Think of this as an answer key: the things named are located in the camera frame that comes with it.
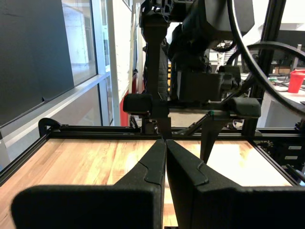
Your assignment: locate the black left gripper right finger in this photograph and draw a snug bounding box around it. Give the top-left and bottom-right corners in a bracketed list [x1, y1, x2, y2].
[166, 139, 305, 229]

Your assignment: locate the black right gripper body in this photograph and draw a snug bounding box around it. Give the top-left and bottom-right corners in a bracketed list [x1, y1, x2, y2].
[123, 93, 262, 119]

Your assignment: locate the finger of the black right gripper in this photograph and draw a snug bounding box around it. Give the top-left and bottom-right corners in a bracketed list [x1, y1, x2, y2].
[200, 118, 226, 166]
[154, 116, 172, 141]

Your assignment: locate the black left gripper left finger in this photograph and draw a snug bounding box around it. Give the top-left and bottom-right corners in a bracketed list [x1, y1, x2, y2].
[10, 139, 166, 229]

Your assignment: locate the red panel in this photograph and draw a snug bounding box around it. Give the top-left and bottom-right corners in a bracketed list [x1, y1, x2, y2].
[120, 98, 134, 127]

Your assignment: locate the red cup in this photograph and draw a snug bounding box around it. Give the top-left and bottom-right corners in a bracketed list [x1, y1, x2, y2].
[287, 69, 305, 94]

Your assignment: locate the braided right arm cable sleeve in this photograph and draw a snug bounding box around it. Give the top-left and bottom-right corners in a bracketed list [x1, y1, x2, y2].
[156, 38, 171, 98]

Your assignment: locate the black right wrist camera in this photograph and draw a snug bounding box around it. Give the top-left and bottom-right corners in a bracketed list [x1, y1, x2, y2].
[177, 66, 242, 102]

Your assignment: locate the black metal table frame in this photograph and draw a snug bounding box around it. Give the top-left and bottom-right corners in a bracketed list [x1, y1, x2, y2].
[0, 0, 305, 189]

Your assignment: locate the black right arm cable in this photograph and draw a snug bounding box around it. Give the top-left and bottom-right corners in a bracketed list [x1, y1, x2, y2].
[226, 0, 305, 115]

